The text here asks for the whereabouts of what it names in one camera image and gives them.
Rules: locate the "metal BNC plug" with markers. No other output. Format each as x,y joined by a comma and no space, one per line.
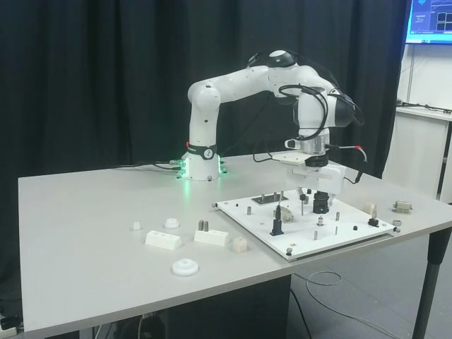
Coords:
320,220

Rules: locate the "blue screen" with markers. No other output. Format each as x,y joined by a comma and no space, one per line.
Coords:
431,21

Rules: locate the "grey multi-pin plug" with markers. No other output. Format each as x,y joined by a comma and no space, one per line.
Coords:
398,207

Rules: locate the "black plug with metal tip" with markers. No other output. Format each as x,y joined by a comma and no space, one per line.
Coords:
373,222

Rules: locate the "thin metal square peg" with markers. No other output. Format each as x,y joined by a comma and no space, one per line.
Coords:
302,207

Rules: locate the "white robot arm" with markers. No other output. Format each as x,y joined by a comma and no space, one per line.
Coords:
205,116

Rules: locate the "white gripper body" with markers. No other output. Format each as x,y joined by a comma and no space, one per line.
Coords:
333,180

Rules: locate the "white large gear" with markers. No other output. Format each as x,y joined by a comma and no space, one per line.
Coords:
185,268

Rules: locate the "flat white mounting plate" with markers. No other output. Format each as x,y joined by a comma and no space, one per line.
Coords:
286,158

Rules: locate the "white peg holder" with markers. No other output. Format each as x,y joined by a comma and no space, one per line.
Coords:
212,237
163,241

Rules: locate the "black table leg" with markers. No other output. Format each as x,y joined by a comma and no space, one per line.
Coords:
429,282

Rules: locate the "cream plug holder block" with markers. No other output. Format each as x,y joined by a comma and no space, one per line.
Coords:
369,207
239,245

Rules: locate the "white medium gear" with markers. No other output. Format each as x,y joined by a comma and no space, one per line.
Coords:
171,224

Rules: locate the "white cabinet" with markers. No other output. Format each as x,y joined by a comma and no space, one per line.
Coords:
416,148

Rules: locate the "white task board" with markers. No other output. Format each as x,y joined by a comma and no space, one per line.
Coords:
300,233

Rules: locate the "black curtain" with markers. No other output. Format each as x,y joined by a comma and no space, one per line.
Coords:
106,70

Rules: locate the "white small gear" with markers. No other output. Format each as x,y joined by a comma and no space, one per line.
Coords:
135,226

